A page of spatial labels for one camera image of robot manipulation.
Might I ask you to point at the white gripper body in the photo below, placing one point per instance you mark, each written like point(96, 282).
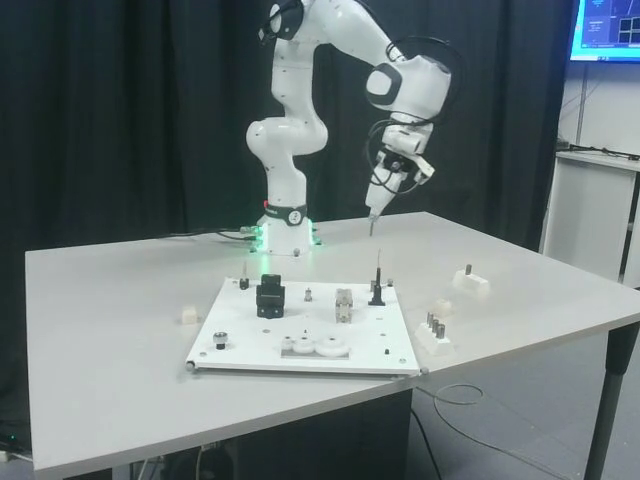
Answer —
point(382, 192)

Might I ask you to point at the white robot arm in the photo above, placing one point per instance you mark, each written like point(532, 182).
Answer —
point(290, 135)

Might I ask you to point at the thick metal square peg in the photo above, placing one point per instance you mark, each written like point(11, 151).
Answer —
point(468, 270)

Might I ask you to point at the white square peg holder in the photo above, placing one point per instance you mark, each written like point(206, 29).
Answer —
point(470, 286)

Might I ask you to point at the white round peg holder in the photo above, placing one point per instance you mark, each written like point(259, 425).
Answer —
point(434, 344)

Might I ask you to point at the beige waterproof plug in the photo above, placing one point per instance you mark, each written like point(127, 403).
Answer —
point(344, 307)

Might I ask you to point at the metal BNC plug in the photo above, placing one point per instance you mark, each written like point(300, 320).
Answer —
point(308, 296)

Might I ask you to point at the small white cube holder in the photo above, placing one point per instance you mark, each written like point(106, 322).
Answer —
point(191, 315)
point(442, 307)

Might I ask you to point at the white large gear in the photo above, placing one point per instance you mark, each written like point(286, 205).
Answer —
point(329, 346)

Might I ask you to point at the white medium gear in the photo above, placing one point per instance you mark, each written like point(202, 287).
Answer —
point(303, 347)

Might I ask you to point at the white small gear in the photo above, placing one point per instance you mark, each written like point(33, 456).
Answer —
point(287, 345)

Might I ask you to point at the white task board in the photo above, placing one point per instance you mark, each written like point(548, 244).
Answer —
point(235, 320)

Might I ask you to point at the white cabinet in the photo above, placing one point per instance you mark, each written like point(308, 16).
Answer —
point(590, 220)

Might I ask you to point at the black cabinet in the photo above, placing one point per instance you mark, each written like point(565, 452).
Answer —
point(300, 440)

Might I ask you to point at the black curtain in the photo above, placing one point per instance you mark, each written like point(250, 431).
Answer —
point(125, 125)

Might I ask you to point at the blue screen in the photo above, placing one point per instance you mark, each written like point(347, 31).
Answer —
point(605, 30)

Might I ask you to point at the dark table leg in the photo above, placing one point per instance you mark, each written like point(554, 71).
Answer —
point(607, 400)

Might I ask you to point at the white power strip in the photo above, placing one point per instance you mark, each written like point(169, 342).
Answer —
point(6, 455)

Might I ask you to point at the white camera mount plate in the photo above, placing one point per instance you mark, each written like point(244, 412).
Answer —
point(424, 170)

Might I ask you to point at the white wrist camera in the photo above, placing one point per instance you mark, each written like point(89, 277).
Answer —
point(406, 140)

